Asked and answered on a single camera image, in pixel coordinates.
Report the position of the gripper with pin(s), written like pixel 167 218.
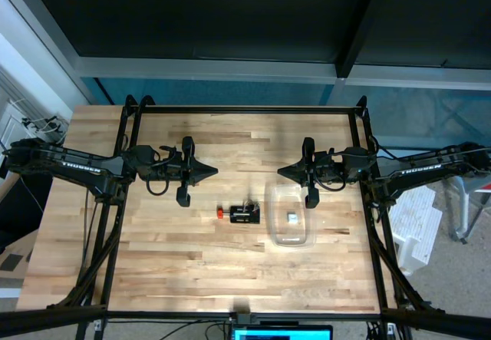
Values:
pixel 186 167
pixel 310 169

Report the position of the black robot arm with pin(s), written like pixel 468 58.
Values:
pixel 418 171
pixel 82 166

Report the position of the small white block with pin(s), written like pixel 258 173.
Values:
pixel 292 216

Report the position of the black vise with red knob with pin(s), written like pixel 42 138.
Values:
pixel 241 218

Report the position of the clear plastic tub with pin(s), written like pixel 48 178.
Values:
pixel 291 240

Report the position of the white plastic step stool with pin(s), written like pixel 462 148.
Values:
pixel 414 232

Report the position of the screen with blue edge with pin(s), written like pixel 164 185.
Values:
pixel 280 334

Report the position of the grey metal stand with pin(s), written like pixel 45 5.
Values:
pixel 462 202

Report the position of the cardboard box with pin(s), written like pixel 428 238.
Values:
pixel 19 248

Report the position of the black aluminium frame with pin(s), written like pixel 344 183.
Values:
pixel 245 108

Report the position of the grey metal window frame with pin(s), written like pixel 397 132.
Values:
pixel 192 69

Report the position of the black table camera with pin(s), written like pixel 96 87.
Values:
pixel 243 317

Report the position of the black vertical post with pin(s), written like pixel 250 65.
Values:
pixel 358 29

